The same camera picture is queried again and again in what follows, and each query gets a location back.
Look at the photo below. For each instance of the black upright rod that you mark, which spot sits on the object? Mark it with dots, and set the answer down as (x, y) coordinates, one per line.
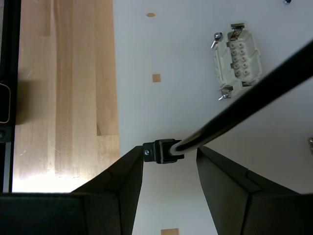
(244, 98)

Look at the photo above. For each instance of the metal connector screw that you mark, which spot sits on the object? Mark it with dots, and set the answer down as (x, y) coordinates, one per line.
(217, 36)
(226, 94)

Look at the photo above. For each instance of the black aluminium frame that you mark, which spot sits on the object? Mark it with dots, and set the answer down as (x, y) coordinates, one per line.
(9, 36)

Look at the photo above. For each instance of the small blue part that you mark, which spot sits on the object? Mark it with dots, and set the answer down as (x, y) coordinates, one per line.
(286, 1)

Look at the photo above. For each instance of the white board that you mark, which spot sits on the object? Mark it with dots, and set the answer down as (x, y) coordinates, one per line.
(183, 73)

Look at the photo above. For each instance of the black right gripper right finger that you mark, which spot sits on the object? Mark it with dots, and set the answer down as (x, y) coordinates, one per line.
(269, 213)

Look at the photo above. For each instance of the beige connector housing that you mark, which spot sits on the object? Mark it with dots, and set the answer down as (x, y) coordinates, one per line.
(240, 58)

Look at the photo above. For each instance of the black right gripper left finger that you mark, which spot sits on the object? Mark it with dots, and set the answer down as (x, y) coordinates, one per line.
(73, 213)

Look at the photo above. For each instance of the small metal fitting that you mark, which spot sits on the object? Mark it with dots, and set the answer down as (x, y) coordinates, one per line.
(311, 145)

